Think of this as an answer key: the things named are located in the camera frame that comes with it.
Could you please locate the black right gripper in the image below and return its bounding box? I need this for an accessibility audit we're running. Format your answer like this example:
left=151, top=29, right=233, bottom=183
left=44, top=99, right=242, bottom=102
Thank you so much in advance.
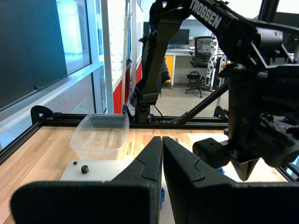
left=192, top=126, right=264, bottom=182

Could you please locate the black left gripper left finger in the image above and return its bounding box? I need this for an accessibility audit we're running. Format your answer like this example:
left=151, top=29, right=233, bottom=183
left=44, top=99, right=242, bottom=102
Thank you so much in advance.
left=9, top=136, right=164, bottom=224

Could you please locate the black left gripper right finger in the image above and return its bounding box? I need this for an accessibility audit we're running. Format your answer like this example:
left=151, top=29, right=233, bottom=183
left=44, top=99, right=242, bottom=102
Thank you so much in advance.
left=163, top=136, right=299, bottom=224

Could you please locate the white board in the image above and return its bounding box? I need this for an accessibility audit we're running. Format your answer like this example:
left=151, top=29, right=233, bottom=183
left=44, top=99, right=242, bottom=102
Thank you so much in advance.
left=60, top=160, right=288, bottom=224

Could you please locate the clear plastic tub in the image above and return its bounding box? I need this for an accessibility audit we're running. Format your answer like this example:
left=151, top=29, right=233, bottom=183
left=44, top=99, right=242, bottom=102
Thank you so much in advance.
left=70, top=113, right=130, bottom=161

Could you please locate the white lattice column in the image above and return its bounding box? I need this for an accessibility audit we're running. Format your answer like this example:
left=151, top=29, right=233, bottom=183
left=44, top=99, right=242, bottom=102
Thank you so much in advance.
left=204, top=35, right=226, bottom=91

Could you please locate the black office chair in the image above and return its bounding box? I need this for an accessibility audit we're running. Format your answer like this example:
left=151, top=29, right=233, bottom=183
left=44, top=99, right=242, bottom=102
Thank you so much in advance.
left=185, top=36, right=214, bottom=98

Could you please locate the yellow drawer cabinet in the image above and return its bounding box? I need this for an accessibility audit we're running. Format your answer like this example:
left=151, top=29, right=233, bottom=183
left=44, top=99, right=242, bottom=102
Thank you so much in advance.
left=164, top=55, right=175, bottom=86

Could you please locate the white office desk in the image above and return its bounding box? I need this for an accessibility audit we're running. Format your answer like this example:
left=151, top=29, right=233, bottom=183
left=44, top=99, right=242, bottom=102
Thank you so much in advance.
left=164, top=45, right=226, bottom=86

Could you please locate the black computer monitor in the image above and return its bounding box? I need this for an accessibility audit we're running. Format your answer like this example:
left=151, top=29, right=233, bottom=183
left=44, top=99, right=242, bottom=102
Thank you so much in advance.
left=168, top=29, right=190, bottom=46

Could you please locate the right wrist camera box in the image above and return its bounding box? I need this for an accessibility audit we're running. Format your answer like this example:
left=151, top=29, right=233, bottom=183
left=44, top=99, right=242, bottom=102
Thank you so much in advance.
left=256, top=112, right=297, bottom=168

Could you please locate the black aluminium frame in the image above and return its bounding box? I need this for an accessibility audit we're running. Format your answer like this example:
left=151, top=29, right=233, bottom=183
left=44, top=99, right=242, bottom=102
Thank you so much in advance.
left=0, top=0, right=299, bottom=184

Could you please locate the white window frame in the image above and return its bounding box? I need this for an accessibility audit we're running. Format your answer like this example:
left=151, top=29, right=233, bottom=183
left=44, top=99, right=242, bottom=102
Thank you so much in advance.
left=0, top=0, right=144, bottom=152

